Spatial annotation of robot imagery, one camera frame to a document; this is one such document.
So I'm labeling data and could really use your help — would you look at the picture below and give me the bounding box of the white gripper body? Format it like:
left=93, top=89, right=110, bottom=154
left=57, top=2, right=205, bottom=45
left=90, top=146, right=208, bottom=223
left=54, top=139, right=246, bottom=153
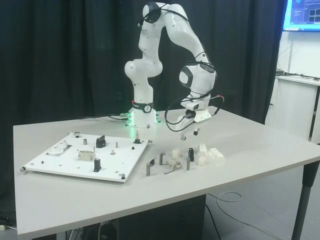
left=174, top=112, right=201, bottom=138

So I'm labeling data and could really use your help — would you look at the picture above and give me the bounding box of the long white peg holder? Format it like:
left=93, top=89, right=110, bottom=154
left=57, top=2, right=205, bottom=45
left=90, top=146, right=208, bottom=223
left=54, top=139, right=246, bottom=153
left=207, top=147, right=226, bottom=162

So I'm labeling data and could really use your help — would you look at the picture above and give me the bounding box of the black D-SUB plug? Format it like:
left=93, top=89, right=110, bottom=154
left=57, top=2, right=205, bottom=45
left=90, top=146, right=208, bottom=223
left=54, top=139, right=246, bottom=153
left=96, top=134, right=107, bottom=148

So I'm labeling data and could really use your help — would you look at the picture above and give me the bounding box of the white cabinet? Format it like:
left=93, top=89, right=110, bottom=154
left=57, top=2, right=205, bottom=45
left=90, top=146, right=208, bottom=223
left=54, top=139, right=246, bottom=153
left=264, top=73, right=320, bottom=145

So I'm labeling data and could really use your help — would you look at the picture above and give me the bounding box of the white task board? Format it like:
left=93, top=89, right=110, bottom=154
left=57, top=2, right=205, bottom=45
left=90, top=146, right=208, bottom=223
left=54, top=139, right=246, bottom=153
left=19, top=131, right=154, bottom=185

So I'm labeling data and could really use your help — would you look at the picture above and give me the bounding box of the black table leg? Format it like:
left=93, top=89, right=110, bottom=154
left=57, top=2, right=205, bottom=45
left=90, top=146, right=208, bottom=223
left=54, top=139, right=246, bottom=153
left=291, top=163, right=315, bottom=240

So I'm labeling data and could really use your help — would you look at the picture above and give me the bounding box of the black curtain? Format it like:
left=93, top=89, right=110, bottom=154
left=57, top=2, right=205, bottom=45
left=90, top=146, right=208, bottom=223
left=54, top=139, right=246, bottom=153
left=0, top=0, right=286, bottom=226

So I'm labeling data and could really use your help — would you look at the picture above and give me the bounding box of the blue screen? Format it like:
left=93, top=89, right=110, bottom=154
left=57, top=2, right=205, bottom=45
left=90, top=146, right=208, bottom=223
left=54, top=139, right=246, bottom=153
left=283, top=0, right=320, bottom=33

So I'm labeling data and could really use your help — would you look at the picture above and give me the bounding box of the black looped wrist cable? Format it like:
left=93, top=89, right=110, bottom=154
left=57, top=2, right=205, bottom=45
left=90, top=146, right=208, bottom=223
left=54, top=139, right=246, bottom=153
left=163, top=98, right=195, bottom=133

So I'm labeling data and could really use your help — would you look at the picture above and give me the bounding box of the black base cable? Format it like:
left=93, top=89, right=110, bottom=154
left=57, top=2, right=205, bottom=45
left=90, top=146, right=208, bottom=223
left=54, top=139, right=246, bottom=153
left=107, top=113, right=131, bottom=122

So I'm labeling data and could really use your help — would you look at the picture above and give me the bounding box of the grey floor cable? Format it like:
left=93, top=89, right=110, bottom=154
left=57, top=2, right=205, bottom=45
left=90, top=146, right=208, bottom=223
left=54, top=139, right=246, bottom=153
left=206, top=191, right=320, bottom=236

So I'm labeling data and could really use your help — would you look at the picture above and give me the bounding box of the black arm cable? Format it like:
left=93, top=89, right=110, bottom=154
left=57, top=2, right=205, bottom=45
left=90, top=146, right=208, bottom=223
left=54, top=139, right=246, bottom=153
left=136, top=1, right=217, bottom=73

